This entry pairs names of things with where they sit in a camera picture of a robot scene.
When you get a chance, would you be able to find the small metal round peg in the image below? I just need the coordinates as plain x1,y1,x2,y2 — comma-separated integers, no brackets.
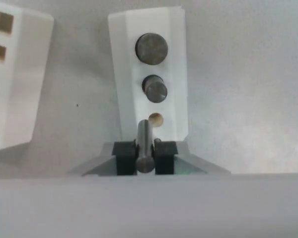
135,119,156,174

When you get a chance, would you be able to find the large metal round peg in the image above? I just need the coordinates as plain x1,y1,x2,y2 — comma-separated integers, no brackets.
135,32,169,66

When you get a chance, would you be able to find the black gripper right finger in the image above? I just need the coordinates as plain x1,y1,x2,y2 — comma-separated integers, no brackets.
152,138,231,176

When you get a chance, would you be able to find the white round peg holder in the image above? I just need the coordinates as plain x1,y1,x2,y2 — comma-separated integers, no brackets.
107,6,189,143

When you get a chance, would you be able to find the white square peg holder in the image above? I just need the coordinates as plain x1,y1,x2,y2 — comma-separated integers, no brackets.
0,2,55,150

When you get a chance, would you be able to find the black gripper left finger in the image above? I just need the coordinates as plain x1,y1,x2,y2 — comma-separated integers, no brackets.
67,140,139,177

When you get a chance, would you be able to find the medium metal round peg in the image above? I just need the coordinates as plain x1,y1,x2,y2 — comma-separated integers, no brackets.
142,74,168,103

